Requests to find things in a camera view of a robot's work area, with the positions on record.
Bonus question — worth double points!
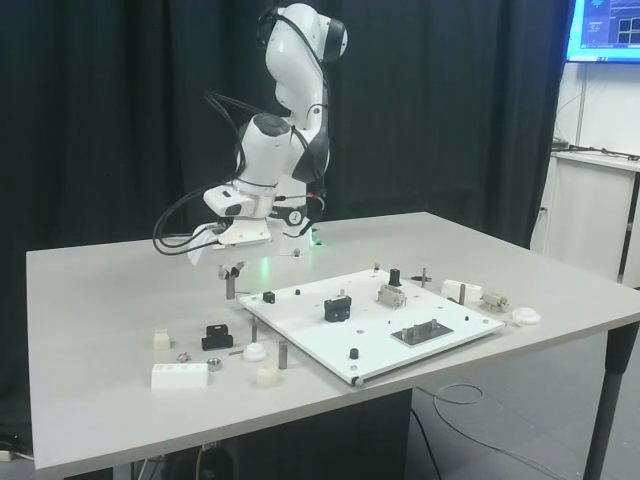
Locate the grey floor cable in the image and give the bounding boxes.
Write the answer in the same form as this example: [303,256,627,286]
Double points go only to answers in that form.
[411,381,604,480]

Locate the beige D-SUB plug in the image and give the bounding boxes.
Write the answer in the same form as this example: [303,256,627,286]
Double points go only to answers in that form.
[479,291,512,314]

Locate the white peg holder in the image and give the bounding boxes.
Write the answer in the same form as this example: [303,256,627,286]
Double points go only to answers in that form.
[440,278,484,304]

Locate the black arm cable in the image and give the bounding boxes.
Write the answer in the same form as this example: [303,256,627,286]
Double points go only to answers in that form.
[151,188,222,257]

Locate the white cabinet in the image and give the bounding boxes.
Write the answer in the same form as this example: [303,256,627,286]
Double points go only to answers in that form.
[530,149,640,290]

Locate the white large gear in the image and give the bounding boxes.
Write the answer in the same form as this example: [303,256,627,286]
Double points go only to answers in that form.
[510,306,543,328]

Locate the blue screen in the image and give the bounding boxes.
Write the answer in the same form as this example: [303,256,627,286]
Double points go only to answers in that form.
[565,0,640,64]

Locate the black curtains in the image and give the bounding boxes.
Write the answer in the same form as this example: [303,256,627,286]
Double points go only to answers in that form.
[0,0,576,454]

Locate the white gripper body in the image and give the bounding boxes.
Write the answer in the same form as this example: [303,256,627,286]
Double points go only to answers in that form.
[186,223,272,268]

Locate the long white holder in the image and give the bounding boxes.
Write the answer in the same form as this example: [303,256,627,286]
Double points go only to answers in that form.
[150,362,210,391]

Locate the black table leg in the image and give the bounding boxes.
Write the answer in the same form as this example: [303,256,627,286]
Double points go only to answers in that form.
[581,328,631,480]

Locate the black cables on cabinet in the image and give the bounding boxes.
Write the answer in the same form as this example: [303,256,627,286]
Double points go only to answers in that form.
[551,141,640,162]

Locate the white task board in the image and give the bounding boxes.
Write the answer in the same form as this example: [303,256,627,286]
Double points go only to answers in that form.
[235,267,506,388]

